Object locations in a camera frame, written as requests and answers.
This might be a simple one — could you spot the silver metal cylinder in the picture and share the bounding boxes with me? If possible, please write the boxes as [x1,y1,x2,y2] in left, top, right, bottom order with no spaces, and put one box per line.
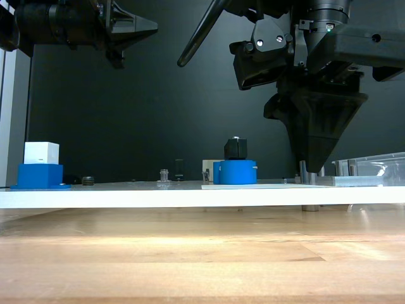
[299,160,318,212]

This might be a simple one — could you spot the black block plug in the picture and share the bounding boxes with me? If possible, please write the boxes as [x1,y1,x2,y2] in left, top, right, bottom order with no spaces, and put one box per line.
[223,136,249,160]

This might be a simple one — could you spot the grey rectangular bar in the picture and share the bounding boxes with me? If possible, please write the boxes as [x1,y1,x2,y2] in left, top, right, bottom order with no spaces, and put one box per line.
[296,175,384,187]

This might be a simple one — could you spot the clear plastic tub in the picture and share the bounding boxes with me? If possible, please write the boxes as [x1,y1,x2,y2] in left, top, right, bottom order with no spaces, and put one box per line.
[331,151,405,187]

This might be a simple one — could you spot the blue round holder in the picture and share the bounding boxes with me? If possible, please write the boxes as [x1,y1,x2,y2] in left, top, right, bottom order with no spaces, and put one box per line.
[213,160,259,186]

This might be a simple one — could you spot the beige connector housing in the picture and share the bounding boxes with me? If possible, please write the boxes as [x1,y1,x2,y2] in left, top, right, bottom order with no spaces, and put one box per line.
[202,160,220,183]

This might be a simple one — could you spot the white cube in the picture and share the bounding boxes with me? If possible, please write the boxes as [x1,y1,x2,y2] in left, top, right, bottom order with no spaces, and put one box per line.
[24,141,61,166]

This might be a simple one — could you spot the clear plastic fitting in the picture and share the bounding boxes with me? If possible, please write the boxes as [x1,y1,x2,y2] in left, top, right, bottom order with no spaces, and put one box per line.
[156,169,173,188]

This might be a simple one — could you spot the white board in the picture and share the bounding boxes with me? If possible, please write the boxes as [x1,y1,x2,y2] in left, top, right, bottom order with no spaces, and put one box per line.
[0,182,405,210]

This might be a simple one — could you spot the blue square base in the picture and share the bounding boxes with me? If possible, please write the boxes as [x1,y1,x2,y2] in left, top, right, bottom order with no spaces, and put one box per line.
[10,163,72,191]

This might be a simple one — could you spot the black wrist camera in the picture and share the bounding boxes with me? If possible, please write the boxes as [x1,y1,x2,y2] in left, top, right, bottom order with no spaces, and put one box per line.
[228,14,294,92]

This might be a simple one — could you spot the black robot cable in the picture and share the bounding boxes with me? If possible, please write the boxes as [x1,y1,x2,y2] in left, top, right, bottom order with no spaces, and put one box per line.
[176,0,235,68]

